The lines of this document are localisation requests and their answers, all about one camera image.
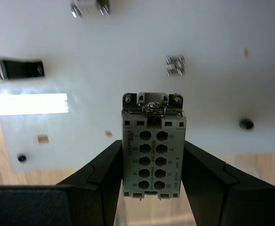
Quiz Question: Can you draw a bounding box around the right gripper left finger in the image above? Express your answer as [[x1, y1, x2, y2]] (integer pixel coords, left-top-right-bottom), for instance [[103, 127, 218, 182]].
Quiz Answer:
[[0, 139, 124, 226]]

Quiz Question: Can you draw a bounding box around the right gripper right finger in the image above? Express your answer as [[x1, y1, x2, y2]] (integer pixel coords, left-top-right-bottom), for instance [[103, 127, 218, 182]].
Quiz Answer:
[[184, 140, 275, 226]]

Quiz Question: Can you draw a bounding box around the grey ten-hole connector insert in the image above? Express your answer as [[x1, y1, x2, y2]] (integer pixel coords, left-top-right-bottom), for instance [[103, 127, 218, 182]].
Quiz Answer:
[[121, 92, 187, 202]]

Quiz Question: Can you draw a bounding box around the small black connector housing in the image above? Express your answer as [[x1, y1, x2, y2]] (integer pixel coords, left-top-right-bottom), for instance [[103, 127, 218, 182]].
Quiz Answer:
[[0, 57, 45, 82]]

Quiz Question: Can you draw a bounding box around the grey connector hub base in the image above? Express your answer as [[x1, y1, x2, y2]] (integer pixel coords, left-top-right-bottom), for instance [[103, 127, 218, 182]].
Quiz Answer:
[[70, 0, 111, 19]]

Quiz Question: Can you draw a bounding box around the white mounting board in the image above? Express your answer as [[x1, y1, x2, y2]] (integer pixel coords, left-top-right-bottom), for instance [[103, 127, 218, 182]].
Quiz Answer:
[[0, 0, 275, 174]]

